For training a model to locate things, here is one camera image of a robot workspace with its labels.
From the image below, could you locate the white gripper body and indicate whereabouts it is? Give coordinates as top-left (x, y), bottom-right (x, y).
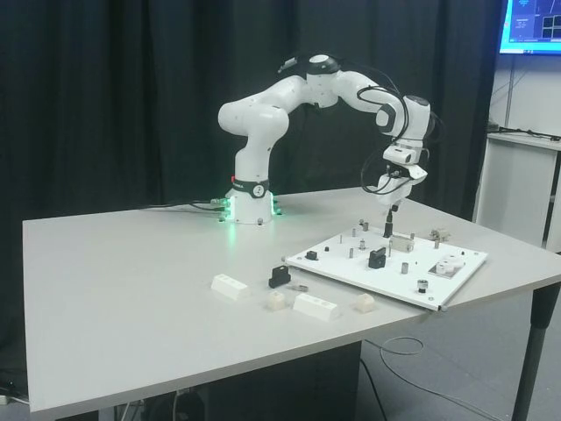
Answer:
top-left (377, 164), bottom-right (429, 207)

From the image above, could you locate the grey metal socket box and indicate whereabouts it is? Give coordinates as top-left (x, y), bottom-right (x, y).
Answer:
top-left (389, 234), bottom-right (416, 255)

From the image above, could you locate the black D-SUB plug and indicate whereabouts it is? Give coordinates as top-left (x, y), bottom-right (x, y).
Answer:
top-left (367, 246), bottom-right (388, 269)
top-left (267, 264), bottom-right (292, 289)

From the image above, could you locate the white gear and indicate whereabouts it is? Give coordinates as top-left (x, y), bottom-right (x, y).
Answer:
top-left (435, 254), bottom-right (466, 278)

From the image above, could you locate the white task board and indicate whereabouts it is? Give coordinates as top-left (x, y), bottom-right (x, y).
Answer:
top-left (283, 225), bottom-right (489, 314)

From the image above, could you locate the white cabinet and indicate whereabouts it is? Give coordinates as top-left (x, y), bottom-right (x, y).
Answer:
top-left (474, 130), bottom-right (561, 254)

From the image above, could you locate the white long holder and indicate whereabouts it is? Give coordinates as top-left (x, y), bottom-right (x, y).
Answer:
top-left (293, 293), bottom-right (343, 323)
top-left (210, 273), bottom-right (252, 302)

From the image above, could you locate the blue screen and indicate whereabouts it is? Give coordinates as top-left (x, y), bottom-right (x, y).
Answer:
top-left (499, 0), bottom-right (561, 57)

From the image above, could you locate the black table leg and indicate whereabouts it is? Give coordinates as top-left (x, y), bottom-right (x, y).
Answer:
top-left (511, 289), bottom-right (550, 421)

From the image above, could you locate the black curtain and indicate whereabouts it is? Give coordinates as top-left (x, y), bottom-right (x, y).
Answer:
top-left (0, 0), bottom-right (497, 212)

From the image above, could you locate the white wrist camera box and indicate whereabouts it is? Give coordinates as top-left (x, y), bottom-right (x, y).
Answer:
top-left (382, 146), bottom-right (416, 168)

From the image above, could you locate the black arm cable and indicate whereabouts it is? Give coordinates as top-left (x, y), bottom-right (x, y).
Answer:
top-left (355, 65), bottom-right (444, 195)

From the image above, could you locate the grey floor cable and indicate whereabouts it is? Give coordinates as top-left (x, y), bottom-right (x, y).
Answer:
top-left (378, 336), bottom-right (517, 410)

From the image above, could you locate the black base cable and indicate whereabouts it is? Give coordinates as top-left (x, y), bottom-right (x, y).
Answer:
top-left (147, 199), bottom-right (230, 212)

